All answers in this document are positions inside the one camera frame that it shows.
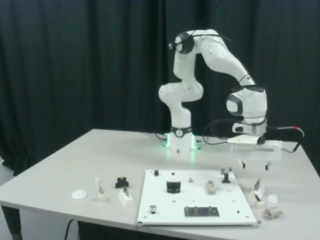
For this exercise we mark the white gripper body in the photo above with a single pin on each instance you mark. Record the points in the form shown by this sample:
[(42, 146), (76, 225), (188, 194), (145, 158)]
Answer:
[(257, 153)]

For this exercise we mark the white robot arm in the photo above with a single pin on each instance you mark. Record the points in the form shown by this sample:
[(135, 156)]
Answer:
[(180, 75)]

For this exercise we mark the thin metal round peg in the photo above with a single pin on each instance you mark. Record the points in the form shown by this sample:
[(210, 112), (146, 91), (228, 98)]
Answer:
[(259, 182)]

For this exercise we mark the short metal peg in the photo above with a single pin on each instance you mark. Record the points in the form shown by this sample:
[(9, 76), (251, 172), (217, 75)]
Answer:
[(126, 193)]

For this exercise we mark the metal square peg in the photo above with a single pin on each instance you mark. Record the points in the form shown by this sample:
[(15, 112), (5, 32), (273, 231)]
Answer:
[(101, 189)]

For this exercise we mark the small white peg holder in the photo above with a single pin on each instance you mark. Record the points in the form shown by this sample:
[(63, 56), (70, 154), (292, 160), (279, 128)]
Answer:
[(101, 198)]

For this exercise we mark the white medium gear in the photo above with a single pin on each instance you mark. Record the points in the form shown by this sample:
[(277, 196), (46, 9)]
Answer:
[(272, 199)]

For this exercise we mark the thin black rod red tag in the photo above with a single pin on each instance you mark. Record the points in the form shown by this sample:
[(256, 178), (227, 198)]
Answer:
[(282, 128)]

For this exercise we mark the beige metal plug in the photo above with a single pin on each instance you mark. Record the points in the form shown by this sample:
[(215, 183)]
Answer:
[(272, 213)]

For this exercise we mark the white task board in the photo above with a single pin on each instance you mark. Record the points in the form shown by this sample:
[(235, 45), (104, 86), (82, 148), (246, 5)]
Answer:
[(200, 200)]

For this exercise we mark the metal BNC plug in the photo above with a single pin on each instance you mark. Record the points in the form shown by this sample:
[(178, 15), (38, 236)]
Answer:
[(153, 208)]

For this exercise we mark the white wedge holder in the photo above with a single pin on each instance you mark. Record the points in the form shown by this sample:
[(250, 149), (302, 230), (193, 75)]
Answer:
[(127, 200)]

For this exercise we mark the black D-SUB plug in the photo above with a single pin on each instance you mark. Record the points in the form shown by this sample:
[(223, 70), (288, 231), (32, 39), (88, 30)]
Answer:
[(122, 183)]

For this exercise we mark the white small gear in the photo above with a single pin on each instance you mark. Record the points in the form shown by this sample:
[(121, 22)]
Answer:
[(97, 179)]

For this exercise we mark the white large gear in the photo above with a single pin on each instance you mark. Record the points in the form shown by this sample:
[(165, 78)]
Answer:
[(79, 195)]

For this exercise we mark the black curtain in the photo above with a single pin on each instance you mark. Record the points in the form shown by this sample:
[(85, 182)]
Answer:
[(75, 75)]

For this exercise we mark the black table leg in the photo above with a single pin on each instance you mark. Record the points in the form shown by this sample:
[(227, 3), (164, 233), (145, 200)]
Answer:
[(11, 222)]

